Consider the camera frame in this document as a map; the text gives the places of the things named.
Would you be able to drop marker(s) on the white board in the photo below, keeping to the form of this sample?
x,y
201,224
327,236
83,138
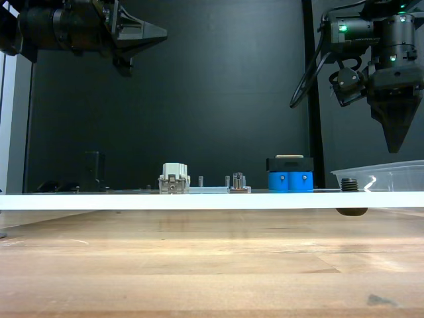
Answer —
x,y
165,200

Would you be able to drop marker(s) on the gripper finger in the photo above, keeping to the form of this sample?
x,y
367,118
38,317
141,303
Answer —
x,y
132,48
132,30
394,126

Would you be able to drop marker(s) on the small silver connector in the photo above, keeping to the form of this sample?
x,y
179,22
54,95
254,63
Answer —
x,y
239,182

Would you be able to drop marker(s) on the white grey connector housing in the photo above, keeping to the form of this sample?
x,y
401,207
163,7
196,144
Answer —
x,y
174,180

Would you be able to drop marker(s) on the black clamp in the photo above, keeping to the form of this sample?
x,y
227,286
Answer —
x,y
94,169

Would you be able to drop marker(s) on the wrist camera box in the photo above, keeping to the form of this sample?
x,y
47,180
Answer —
x,y
348,83

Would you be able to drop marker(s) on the blue and black connector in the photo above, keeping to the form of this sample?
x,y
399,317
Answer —
x,y
288,182

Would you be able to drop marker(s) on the clear plastic tub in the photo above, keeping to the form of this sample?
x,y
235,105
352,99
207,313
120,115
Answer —
x,y
397,175

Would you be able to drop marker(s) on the black wall post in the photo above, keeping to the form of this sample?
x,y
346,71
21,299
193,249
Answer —
x,y
314,132

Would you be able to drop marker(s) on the black threaded bolt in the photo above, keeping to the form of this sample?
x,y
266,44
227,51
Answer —
x,y
350,185

